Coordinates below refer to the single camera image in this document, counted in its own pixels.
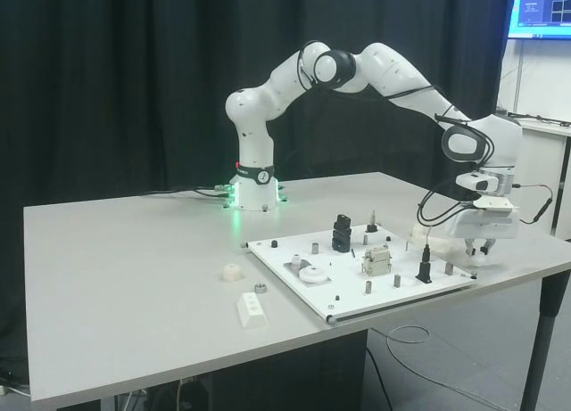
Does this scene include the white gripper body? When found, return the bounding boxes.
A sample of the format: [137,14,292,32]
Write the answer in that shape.
[447,207,522,251]

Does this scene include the white medium gear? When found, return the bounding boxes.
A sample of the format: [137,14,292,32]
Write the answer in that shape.
[466,250,491,269]

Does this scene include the white large gear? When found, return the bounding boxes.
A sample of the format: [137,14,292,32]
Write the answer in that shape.
[298,266,329,286]

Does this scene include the white three-hole peg holder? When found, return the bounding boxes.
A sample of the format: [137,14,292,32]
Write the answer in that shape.
[235,291,269,328]
[417,235,452,256]

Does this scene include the black USB plug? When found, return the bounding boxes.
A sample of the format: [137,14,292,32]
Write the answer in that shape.
[414,226,437,284]

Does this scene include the white cabinet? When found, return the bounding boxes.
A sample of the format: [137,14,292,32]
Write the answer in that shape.
[517,119,571,242]

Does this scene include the black table leg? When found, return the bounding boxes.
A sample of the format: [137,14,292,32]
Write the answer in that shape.
[521,275,564,411]

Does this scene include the white task board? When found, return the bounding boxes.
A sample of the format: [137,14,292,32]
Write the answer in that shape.
[242,226,479,326]

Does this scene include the black D-SUB plug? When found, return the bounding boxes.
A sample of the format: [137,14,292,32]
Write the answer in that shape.
[330,213,353,254]

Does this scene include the blue screen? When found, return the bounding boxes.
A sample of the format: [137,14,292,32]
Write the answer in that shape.
[507,0,571,41]

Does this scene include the small white cube holder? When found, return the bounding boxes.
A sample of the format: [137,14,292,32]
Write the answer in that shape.
[221,261,243,284]

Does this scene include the black curtains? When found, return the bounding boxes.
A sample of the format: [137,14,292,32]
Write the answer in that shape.
[0,0,521,385]

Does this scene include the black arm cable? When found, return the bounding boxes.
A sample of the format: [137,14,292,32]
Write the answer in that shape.
[296,43,496,229]

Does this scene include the thin black rod on wire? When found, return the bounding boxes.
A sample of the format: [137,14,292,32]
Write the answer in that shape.
[512,182,556,225]

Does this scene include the thin grey cable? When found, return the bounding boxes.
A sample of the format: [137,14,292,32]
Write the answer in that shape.
[365,324,530,411]

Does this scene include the black base cable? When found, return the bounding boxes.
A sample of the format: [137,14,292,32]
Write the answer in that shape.
[149,185,236,203]

